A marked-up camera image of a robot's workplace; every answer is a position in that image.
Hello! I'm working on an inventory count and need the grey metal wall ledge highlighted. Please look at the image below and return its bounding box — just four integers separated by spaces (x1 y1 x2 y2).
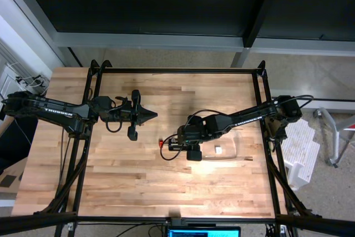
0 0 355 63

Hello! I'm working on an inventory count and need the black looped camera cable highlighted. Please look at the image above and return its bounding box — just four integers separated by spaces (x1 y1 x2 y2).
159 134 185 162

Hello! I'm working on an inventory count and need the white cable bundle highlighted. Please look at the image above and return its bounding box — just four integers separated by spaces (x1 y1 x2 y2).
8 63 47 89

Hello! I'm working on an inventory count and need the brown cardboard box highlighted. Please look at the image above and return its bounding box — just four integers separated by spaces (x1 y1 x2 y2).
0 156 29 194

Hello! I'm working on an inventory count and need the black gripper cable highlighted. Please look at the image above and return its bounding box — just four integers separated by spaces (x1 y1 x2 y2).
105 97 124 134

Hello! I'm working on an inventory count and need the clear plastic tub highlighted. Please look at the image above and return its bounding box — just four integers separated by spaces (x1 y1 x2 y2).
198 128 243 163

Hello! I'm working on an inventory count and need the black camera bracket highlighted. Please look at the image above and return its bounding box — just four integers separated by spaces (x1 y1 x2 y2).
165 214 184 228

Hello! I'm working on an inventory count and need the laptop screen with blue edge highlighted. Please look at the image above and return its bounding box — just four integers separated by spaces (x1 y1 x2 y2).
166 225 242 237

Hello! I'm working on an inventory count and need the white stepped foam block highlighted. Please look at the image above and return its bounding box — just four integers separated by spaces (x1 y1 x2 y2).
280 119 317 192

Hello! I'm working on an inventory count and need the black right shoulder cable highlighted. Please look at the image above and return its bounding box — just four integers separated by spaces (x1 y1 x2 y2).
288 94 316 112

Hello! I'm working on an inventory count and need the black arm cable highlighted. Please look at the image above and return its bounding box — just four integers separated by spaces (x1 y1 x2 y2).
186 109 223 127

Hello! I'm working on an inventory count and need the grey metal stand with casters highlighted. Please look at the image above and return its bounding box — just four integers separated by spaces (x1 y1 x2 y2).
313 106 355 169

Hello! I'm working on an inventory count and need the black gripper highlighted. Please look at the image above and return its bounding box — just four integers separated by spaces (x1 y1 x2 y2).
109 89 159 142
176 124 207 162

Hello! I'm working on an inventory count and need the black aluminium frame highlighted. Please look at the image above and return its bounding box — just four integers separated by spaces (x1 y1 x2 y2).
0 59 355 237

